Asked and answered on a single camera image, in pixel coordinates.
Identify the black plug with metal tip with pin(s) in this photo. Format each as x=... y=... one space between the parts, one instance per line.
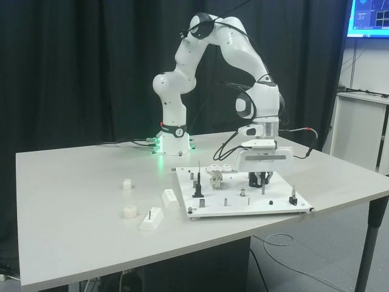
x=293 y=199

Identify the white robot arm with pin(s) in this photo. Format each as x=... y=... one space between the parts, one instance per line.
x=240 y=54

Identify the white gear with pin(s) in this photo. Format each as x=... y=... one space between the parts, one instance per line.
x=228 y=167
x=214 y=168

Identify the white peg holder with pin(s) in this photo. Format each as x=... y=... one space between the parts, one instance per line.
x=170 y=199
x=152 y=221

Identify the flat white mounting plate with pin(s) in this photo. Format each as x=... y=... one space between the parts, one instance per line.
x=258 y=145

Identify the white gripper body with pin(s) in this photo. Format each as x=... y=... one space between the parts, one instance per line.
x=264 y=162

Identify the small white holder block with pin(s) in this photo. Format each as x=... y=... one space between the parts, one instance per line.
x=127 y=184
x=129 y=212

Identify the black curtains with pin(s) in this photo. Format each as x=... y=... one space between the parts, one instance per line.
x=60 y=61

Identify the beige metal connector block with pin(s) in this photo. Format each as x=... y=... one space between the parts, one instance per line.
x=215 y=181

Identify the metal BNC plug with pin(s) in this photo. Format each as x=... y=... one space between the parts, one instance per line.
x=242 y=192

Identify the blue screen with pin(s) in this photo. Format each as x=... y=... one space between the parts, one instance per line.
x=369 y=18

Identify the white task board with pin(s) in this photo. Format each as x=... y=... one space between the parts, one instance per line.
x=258 y=202

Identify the white cabinet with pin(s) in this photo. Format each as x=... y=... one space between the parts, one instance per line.
x=355 y=130

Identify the black D-SUB plug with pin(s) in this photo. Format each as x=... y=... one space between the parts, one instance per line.
x=253 y=180

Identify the black table leg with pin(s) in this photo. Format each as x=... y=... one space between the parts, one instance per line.
x=369 y=243

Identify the wide metal square peg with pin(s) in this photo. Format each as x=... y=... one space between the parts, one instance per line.
x=202 y=203

